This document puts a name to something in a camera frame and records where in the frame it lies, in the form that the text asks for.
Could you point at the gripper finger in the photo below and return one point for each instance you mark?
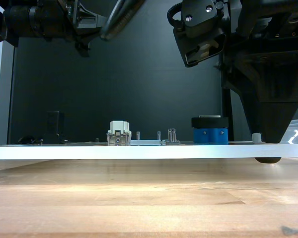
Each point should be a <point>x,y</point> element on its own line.
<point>89,24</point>
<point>270,86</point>

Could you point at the silver M12 nut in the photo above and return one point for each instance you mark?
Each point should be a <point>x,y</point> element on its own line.
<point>256,137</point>

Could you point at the black M12 bolt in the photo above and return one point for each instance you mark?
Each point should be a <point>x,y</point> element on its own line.
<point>267,160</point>

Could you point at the blue and black D-sub connector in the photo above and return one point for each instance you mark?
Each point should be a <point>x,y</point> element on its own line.
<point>209,136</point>

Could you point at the beige connector housing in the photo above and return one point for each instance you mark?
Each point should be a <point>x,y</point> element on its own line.
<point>119,126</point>

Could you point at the black clamp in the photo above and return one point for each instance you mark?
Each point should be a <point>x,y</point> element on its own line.
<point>55,129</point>

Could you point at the small metal connector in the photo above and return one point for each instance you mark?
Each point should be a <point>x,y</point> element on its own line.
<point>172,136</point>

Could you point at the aluminium block with pins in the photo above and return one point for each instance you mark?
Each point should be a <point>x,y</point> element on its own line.
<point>145,142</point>

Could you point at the white board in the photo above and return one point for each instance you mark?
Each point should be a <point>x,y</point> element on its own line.
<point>139,152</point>

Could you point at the black metal frame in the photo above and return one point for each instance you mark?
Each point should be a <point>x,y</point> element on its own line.
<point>227,111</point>

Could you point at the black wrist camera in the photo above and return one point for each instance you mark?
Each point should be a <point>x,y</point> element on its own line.
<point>201,49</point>

